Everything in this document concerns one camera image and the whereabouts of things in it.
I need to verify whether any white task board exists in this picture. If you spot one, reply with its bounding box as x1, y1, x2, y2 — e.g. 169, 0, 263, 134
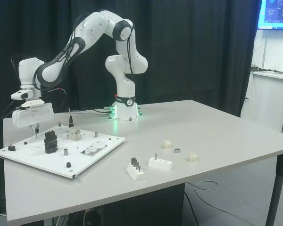
0, 121, 127, 179

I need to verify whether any black table leg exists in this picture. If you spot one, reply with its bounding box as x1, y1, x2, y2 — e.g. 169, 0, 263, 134
272, 150, 283, 226

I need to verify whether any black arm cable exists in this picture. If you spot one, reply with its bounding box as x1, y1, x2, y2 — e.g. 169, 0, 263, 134
10, 13, 139, 95

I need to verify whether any black plug with thin wire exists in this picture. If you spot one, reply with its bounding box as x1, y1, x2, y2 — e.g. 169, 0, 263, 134
67, 107, 75, 129

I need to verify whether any black curtain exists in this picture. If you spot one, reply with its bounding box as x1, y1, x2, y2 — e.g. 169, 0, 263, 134
0, 0, 262, 212

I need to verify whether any white square peg holder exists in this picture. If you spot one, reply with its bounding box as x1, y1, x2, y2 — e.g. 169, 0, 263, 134
126, 162, 147, 182

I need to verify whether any black base cable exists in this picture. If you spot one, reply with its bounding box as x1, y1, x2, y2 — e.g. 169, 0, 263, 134
69, 107, 114, 116

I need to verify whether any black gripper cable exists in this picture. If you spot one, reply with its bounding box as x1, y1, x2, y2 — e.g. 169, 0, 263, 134
2, 98, 25, 116

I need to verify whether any flat white mounting plate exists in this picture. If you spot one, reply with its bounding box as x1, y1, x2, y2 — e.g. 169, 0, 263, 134
22, 99, 46, 109

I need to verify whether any white cabinet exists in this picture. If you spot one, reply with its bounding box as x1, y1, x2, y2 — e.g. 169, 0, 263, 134
240, 70, 283, 137

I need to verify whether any grey floor cable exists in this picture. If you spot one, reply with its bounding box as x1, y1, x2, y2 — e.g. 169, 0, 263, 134
194, 180, 283, 226

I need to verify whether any black floor cable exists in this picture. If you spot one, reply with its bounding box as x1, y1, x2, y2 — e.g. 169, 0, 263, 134
183, 192, 200, 226

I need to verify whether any small white wrist camera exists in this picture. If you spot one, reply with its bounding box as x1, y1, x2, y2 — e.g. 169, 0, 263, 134
10, 89, 34, 101

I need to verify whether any black D-SUB plug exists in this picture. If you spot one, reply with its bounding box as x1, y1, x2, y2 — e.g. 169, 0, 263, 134
44, 130, 58, 154

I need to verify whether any black cable bundle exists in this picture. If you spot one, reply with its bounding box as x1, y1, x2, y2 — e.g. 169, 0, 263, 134
250, 66, 283, 76

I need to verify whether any blue screen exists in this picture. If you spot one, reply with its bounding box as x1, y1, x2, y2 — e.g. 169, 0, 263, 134
258, 0, 283, 31

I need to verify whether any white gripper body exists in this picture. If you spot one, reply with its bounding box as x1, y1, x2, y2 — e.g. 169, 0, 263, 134
12, 103, 55, 129

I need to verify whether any white round peg holder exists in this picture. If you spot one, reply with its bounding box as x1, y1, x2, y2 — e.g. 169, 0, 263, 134
148, 156, 174, 171

